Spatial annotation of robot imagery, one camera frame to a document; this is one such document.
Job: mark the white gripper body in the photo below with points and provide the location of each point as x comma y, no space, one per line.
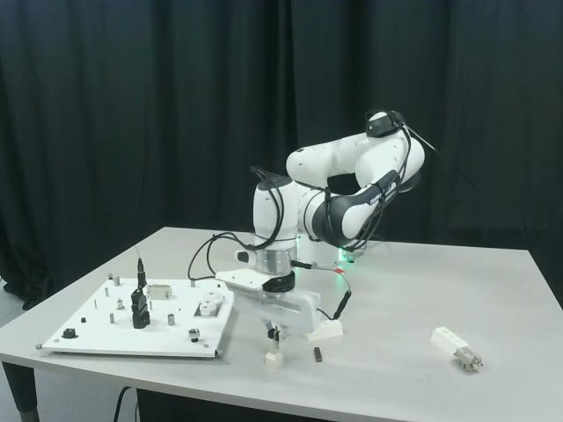
299,312

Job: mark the clear Ethernet plug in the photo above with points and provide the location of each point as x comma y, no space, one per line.
274,345

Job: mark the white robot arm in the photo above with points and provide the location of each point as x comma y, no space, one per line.
272,206

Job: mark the small white plug holder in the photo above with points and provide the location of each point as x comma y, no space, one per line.
273,358

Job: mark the white wedge holder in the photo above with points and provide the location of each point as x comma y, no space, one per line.
327,330

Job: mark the white medium gear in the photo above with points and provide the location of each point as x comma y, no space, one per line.
214,296

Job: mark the white large gear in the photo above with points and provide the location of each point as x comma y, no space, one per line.
208,307

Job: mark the round waterproof plug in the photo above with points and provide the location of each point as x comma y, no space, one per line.
194,336

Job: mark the black D-SUB plug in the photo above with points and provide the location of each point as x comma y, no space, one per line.
141,312

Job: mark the white task board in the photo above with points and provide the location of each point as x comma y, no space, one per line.
132,338

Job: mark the metal BNC plug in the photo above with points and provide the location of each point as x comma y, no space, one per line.
119,304

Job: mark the long white holder with holes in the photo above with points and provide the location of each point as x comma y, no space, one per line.
448,338

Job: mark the silver metal connector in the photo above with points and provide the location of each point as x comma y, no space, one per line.
468,356

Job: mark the black table leg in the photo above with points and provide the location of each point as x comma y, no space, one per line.
17,391

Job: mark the black curtain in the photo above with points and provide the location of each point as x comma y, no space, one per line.
132,110

